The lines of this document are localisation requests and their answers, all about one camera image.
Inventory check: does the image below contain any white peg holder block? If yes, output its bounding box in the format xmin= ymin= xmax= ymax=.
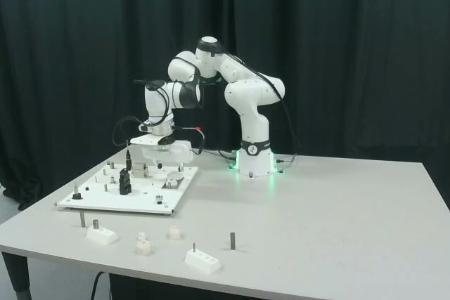
xmin=86 ymin=228 xmax=119 ymax=245
xmin=184 ymin=249 xmax=222 ymax=275

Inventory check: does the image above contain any dark grey table leg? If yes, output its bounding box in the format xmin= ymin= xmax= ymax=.
xmin=1 ymin=252 xmax=29 ymax=300

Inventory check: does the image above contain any black curtain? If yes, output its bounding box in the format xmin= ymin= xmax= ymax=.
xmin=0 ymin=0 xmax=450 ymax=211

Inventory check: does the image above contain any black cable under table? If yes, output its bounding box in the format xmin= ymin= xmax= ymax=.
xmin=91 ymin=270 xmax=110 ymax=300

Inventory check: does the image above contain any black looped gripper cable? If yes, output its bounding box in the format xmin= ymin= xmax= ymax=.
xmin=112 ymin=116 xmax=148 ymax=146

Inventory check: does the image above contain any thin black rod red tag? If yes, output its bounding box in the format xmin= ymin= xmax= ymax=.
xmin=173 ymin=124 xmax=207 ymax=156

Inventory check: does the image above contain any black Ethernet plug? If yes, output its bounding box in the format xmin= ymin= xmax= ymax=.
xmin=125 ymin=140 xmax=134 ymax=171

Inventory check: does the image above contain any white task board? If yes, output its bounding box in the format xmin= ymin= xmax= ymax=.
xmin=56 ymin=163 xmax=200 ymax=216

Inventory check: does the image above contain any black D-SUB plug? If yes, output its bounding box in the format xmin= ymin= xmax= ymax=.
xmin=118 ymin=169 xmax=133 ymax=195

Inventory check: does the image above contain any flat white mounting plate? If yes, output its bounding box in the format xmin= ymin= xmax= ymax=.
xmin=130 ymin=136 xmax=162 ymax=146

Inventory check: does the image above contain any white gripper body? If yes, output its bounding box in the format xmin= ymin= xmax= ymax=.
xmin=141 ymin=140 xmax=193 ymax=164

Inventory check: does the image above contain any black base cable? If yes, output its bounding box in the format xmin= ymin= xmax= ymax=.
xmin=217 ymin=148 xmax=240 ymax=161
xmin=276 ymin=154 xmax=299 ymax=167

